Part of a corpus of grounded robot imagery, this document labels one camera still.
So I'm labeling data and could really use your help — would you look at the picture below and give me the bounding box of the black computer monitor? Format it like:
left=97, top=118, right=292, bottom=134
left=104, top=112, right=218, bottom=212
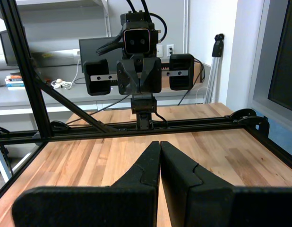
left=0, top=29, right=26, bottom=67
left=78, top=37, right=124, bottom=71

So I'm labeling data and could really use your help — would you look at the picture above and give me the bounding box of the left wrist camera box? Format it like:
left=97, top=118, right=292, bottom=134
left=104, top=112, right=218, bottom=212
left=123, top=28, right=151, bottom=55

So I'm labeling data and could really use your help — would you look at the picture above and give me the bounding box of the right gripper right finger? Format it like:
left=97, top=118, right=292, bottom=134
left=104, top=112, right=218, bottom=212
left=160, top=141, right=292, bottom=227

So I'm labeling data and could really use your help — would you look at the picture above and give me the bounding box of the grey desk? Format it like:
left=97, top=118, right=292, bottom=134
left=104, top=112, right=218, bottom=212
left=0, top=68, right=208, bottom=115

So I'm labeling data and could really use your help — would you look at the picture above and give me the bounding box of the brown cardboard box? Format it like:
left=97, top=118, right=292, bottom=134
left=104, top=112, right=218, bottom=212
left=161, top=61, right=205, bottom=90

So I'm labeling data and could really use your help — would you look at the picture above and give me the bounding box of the stack of books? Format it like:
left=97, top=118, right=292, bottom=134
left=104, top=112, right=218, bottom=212
left=4, top=75, right=25, bottom=91

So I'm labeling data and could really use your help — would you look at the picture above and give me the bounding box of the white cable bundle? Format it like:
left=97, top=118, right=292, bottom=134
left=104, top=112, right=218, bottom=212
left=51, top=59, right=81, bottom=90

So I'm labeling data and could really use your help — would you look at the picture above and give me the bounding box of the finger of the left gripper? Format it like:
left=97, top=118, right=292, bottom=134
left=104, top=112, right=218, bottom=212
left=117, top=59, right=140, bottom=95
left=139, top=58, right=162, bottom=93

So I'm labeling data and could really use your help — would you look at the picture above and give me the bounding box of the black frame rail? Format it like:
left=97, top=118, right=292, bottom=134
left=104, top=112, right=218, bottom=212
left=0, top=139, right=50, bottom=209
left=0, top=117, right=258, bottom=145
left=242, top=122, right=292, bottom=173

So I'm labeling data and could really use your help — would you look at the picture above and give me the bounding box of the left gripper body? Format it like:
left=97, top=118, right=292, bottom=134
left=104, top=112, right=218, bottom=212
left=83, top=53, right=195, bottom=96

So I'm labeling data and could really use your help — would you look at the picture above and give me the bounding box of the black diagonal frame brace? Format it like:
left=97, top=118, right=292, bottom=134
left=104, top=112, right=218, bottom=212
left=32, top=75, right=116, bottom=134

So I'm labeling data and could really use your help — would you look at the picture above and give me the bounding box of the white wall conduit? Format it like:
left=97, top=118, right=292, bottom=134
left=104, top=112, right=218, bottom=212
left=183, top=0, right=190, bottom=55

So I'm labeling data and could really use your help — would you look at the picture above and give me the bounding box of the grey wall shelf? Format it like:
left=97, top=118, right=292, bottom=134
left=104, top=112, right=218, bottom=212
left=0, top=0, right=111, bottom=55

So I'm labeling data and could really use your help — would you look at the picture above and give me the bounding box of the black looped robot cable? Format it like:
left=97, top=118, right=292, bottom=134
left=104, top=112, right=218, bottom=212
left=148, top=12, right=168, bottom=44

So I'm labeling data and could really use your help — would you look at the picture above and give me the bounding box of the white metal leg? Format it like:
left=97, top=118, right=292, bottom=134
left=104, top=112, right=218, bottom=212
left=0, top=144, right=13, bottom=183

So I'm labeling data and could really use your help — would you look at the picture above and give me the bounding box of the black sleeved cable bundle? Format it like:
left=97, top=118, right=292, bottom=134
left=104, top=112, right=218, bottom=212
left=96, top=35, right=124, bottom=56

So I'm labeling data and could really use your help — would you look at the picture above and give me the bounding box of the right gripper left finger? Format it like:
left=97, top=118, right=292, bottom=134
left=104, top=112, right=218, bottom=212
left=11, top=141, right=160, bottom=227

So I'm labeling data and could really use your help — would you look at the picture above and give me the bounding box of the black frame post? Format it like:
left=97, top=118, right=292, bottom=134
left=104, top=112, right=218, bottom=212
left=0, top=0, right=53, bottom=139

